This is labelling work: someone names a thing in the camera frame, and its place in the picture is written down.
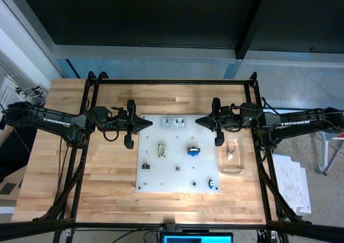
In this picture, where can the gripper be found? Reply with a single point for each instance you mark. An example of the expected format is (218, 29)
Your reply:
(130, 124)
(219, 122)

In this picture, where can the white RJ45 connector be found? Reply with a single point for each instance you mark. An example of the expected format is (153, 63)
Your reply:
(230, 157)

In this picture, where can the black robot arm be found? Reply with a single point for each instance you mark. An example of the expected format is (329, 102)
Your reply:
(56, 120)
(293, 123)

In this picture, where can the blue and black connector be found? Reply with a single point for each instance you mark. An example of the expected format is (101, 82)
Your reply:
(193, 152)

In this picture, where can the beige connector housing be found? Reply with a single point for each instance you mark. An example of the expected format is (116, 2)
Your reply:
(161, 150)

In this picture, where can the aluminium block with posts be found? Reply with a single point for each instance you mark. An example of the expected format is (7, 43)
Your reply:
(173, 126)

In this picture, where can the small black clamp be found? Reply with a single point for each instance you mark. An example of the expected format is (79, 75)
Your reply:
(146, 166)

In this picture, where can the clear plastic tub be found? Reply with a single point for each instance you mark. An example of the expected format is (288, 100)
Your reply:
(239, 167)

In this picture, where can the white task board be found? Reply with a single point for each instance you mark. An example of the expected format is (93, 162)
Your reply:
(166, 178)

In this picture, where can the small blue RJ45 socket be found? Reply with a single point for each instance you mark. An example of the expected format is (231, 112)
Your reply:
(211, 184)

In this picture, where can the white foam packing piece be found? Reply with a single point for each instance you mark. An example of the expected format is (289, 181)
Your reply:
(291, 184)

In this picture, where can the laptop screen with blue edge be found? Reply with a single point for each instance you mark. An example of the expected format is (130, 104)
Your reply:
(196, 239)

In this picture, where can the grey metal stand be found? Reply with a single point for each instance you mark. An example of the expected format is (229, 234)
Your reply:
(325, 151)

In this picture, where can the cardboard box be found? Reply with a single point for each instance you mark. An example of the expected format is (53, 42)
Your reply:
(13, 200)

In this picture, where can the black metal frame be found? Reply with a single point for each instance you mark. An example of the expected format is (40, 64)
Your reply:
(172, 82)

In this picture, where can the black wall post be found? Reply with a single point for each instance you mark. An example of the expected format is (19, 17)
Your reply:
(250, 28)

